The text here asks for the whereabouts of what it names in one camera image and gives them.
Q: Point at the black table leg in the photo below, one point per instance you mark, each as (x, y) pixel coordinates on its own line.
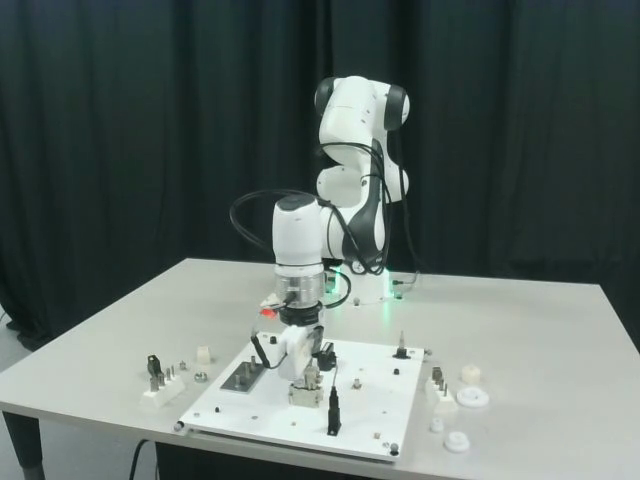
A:
(20, 445)

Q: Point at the black D-SUB plug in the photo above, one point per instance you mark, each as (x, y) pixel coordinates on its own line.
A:
(153, 365)

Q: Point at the white large gear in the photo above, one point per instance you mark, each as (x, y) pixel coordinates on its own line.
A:
(472, 398)

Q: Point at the grey waterproof plug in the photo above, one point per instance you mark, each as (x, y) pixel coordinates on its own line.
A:
(310, 380)

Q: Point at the white cube holder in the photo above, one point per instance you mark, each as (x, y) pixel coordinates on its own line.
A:
(202, 354)

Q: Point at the black Ethernet plug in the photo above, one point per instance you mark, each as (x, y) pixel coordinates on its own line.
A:
(329, 357)

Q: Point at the white small gear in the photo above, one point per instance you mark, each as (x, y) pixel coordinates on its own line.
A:
(436, 425)

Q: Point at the metal square peg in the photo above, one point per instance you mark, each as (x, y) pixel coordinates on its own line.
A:
(156, 385)

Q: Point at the small metal peg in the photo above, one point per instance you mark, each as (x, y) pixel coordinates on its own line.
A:
(438, 375)

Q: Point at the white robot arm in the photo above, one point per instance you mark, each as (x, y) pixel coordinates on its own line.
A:
(350, 115)

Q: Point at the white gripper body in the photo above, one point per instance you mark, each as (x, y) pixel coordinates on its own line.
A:
(300, 352)

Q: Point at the metal round peg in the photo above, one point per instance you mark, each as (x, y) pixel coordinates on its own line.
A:
(173, 372)

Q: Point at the white task board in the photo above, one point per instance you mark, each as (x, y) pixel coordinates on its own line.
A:
(235, 420)

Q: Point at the white peg holder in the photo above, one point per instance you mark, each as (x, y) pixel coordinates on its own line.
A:
(441, 402)
(160, 397)

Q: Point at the black USB plug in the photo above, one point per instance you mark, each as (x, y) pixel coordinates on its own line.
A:
(333, 405)

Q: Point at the metal nut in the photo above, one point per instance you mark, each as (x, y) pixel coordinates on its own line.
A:
(200, 376)

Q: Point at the white medium gear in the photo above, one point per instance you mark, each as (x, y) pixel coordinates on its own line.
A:
(456, 441)

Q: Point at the black curtain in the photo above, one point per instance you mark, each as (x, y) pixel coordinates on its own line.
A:
(150, 125)

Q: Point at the cream round holder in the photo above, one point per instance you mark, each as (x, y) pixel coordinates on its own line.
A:
(471, 375)

